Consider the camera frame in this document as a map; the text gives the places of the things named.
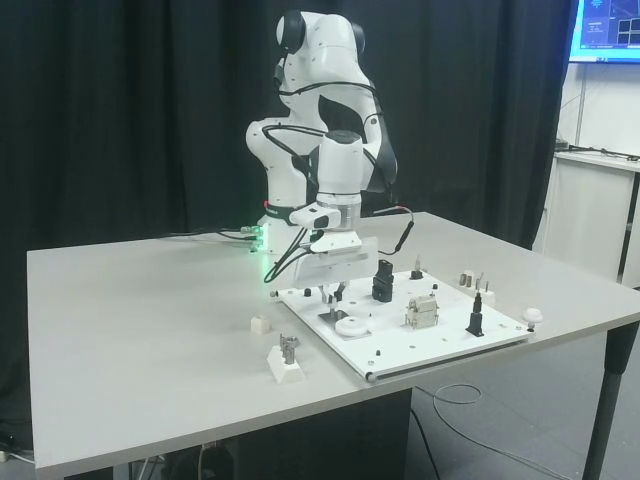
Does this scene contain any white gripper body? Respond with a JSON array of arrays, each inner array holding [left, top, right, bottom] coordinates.
[[293, 238, 380, 290]]

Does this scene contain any white large gear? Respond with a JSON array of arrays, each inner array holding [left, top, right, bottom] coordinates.
[[334, 316, 369, 342]]

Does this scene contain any flat white mounting plate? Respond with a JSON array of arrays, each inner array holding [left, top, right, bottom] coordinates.
[[309, 231, 365, 255]]

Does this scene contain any black D-SUB plug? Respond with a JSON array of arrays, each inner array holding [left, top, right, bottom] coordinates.
[[370, 258, 396, 305]]

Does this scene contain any white task board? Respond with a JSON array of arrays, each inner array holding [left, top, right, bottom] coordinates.
[[269, 267, 539, 386]]

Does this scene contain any beige waterproof plug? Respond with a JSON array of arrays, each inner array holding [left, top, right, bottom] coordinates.
[[403, 294, 441, 332]]

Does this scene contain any white peg holder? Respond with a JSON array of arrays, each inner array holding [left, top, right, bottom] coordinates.
[[267, 344, 308, 386]]

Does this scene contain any black Ethernet plug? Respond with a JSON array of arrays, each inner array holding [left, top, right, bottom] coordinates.
[[464, 291, 487, 338]]

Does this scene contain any black equipment cabinet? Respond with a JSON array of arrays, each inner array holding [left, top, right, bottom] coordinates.
[[281, 387, 417, 480]]

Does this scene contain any black curtain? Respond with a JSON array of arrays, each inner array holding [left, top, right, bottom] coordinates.
[[0, 0, 584, 446]]

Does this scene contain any white cabinet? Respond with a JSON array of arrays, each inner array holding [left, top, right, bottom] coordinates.
[[539, 147, 640, 292]]

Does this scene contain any dark table leg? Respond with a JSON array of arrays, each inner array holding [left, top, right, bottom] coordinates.
[[583, 318, 640, 480]]

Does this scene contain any blue screen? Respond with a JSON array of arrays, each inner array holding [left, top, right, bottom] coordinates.
[[568, 0, 640, 65]]

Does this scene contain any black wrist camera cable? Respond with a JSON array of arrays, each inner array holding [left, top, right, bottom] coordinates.
[[263, 227, 322, 287]]

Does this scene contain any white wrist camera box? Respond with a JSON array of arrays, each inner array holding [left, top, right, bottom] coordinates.
[[289, 201, 345, 232]]

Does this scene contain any black base cable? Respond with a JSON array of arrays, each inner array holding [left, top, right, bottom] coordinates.
[[167, 225, 264, 247]]

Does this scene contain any grey floor cable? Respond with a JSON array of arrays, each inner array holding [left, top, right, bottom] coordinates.
[[431, 382, 504, 480]]

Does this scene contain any black floor cable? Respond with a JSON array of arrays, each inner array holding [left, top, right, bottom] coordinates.
[[408, 407, 442, 480]]

